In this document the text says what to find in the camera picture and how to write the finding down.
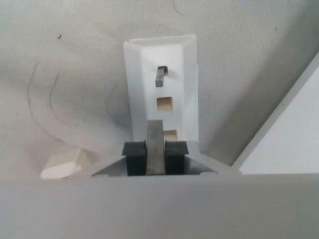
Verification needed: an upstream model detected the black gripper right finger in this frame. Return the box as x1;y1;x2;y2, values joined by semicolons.
163;140;215;176

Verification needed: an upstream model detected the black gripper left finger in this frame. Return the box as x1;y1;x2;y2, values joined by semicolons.
91;140;148;177

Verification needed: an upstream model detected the white square peg holder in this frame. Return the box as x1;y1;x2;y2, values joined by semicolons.
122;33;199;150

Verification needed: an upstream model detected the small metal square peg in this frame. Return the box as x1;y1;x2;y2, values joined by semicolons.
155;65;168;89

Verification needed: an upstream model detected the small white holder block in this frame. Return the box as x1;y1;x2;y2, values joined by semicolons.
40;147;93;180

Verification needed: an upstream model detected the white task board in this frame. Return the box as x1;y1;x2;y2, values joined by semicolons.
231;51;319;175

